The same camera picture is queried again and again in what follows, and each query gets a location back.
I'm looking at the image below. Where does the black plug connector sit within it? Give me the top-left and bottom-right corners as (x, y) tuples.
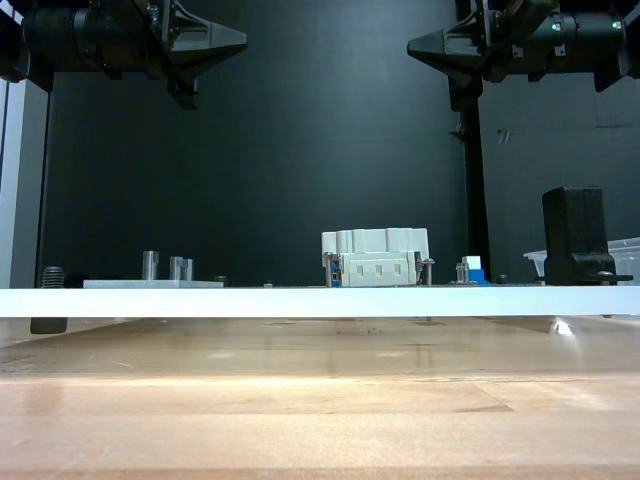
(534, 186), (634, 286)

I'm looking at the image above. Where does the beige connector housing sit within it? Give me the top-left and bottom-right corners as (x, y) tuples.
(321, 228), (430, 289)

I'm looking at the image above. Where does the small blue white connector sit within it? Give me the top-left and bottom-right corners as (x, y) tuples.
(462, 254), (486, 286)

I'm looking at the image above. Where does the grey aluminium plate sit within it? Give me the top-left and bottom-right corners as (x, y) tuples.
(82, 278), (225, 290)

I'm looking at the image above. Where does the clear plastic tub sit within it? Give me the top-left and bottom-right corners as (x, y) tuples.
(522, 238), (640, 286)

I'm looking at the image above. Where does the white task board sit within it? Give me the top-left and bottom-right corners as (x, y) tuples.
(0, 284), (640, 319)

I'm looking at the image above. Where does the black metal frame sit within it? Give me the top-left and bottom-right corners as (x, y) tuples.
(448, 79), (494, 289)

